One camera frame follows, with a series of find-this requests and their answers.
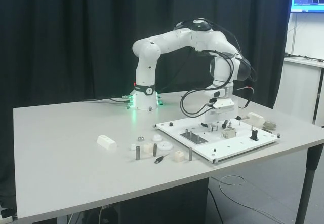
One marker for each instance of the beige waterproof plug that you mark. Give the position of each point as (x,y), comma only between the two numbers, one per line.
(268,125)

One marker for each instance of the flat white mounting plate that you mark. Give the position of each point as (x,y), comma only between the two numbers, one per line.
(223,105)

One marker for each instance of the white three-hole holder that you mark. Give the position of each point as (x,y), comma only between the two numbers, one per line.
(256,118)
(106,141)

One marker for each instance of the silver metal plug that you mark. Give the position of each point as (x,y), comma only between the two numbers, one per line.
(243,118)

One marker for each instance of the white large gear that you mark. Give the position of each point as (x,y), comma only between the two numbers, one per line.
(165,146)

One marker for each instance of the black table leg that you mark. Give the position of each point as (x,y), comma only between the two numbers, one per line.
(312,165)

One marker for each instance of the white cabinet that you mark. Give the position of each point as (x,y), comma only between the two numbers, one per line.
(303,89)

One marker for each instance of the thin black rod red tag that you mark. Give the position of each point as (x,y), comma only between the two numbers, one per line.
(249,99)

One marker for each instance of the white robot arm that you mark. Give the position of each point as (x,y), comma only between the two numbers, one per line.
(148,64)

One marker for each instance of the large metal peg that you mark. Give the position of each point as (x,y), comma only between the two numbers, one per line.
(189,154)
(138,153)
(155,149)

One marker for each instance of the black curtain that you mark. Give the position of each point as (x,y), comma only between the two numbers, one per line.
(76,31)

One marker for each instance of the metal hex bolt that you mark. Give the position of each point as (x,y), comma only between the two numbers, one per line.
(140,139)

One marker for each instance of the black USB plug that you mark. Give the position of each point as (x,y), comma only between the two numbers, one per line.
(158,160)

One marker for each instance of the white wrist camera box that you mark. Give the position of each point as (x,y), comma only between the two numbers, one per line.
(217,93)

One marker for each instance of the white cube holder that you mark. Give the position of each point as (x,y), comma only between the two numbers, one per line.
(178,156)
(147,148)

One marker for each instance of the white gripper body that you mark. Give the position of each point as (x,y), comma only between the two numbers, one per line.
(220,115)

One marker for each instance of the thin metal square peg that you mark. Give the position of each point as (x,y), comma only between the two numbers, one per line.
(214,128)

